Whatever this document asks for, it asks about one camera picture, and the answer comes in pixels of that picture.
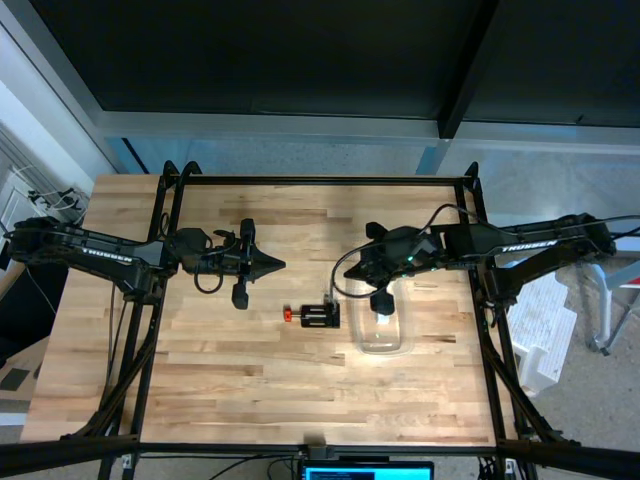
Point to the black metal table frame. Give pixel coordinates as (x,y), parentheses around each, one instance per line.
(60,450)

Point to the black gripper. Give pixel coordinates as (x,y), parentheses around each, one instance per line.
(395,260)
(241,295)

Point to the brown cardboard box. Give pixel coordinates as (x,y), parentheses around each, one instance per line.
(30,360)

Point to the clear plastic tub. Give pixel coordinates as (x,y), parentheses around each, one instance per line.
(365,330)

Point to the small black table camera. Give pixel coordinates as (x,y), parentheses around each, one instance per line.
(316,445)

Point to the laptop with blue screen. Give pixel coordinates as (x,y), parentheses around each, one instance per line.
(365,472)

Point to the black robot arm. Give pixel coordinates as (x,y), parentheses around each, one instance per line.
(525,247)
(105,255)

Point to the black vertical post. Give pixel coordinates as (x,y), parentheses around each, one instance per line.
(465,75)

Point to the grey metal chair frame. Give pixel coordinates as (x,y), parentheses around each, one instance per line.
(605,320)

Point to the black vise with red knob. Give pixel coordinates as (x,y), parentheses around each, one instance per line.
(312,317)

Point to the white foam block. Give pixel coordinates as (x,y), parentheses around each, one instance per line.
(542,340)

